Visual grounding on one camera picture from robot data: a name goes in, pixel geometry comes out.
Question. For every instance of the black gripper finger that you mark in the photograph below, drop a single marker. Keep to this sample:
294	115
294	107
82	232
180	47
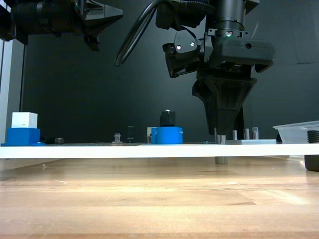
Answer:
241	124
229	99
99	15

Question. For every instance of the silver metal cylinder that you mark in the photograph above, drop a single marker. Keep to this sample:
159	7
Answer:
221	140

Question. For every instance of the silver metal peg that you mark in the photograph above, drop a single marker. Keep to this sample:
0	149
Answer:
234	135
255	133
246	134

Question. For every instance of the grey metal peg plate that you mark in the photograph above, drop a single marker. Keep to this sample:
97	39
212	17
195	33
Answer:
251	142

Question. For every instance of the thin silver metal pin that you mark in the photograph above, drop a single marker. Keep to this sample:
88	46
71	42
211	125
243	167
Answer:
215	132

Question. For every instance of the clear plastic tub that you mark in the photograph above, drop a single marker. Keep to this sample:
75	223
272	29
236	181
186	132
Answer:
294	133

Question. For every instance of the black block plug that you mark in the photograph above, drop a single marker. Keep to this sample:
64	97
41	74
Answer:
168	118

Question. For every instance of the blue round socket holder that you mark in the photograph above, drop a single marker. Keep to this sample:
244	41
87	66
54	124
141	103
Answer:
169	135

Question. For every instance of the black threaded stud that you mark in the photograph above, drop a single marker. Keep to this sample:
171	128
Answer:
313	136

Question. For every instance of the black rubber board foot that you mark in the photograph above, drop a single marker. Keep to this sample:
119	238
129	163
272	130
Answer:
312	163

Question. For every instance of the white connector piece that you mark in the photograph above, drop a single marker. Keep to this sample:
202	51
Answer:
149	135

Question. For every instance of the small black plug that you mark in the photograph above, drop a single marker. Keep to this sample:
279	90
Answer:
130	134

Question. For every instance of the white cube plug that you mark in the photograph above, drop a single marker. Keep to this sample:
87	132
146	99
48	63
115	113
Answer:
24	120

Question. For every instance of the clear plastic connector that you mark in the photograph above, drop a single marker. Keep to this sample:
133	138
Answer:
118	139

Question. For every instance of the blue square socket block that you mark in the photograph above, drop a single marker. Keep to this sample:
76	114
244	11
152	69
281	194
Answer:
23	136

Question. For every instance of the black knurled nut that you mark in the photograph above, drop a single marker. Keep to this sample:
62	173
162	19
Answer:
59	141

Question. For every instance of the white board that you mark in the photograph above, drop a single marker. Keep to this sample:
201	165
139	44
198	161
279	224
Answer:
99	151

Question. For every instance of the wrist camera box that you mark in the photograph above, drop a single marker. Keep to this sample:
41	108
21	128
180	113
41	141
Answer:
183	57

